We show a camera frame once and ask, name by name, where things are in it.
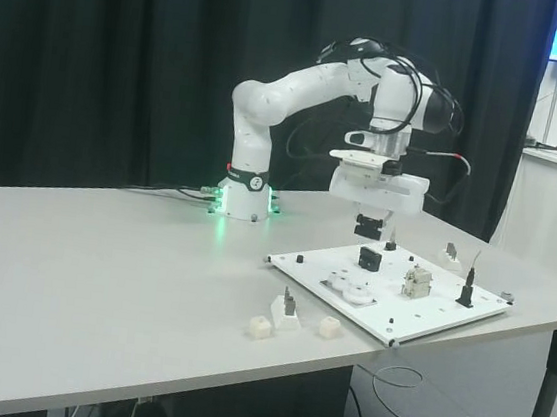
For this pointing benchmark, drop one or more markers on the flat white mounting plate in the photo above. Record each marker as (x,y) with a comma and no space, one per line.
(355,156)

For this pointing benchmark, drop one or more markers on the metal square peg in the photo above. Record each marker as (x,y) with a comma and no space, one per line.
(291,306)
(452,250)

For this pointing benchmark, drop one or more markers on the metal bolt with black base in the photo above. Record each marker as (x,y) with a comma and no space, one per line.
(390,245)

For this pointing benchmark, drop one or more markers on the metal round peg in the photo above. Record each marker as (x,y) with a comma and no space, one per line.
(287,292)

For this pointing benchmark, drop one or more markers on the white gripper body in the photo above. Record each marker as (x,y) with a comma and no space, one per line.
(361,185)

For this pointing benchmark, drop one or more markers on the white peg holder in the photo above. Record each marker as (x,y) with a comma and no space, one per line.
(286,321)
(449,262)

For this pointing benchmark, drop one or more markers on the black curtain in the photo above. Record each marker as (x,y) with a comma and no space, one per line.
(125,50)

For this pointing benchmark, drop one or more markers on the black controller cabinet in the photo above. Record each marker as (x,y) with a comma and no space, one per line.
(261,408)

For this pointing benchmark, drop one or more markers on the white task board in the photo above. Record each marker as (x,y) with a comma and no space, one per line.
(312,268)

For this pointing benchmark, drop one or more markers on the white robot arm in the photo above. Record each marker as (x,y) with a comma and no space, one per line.
(252,130)

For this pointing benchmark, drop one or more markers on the white medium gear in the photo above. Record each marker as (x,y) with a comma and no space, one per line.
(337,282)

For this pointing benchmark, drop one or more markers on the small white cube holder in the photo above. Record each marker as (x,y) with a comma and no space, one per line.
(329,328)
(260,328)

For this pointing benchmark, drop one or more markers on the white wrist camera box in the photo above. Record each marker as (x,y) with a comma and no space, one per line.
(362,139)

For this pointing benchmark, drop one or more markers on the white large gear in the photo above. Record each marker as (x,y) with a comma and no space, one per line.
(355,296)

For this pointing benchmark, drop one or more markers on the black D-SUB plug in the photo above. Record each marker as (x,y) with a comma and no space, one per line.
(369,228)

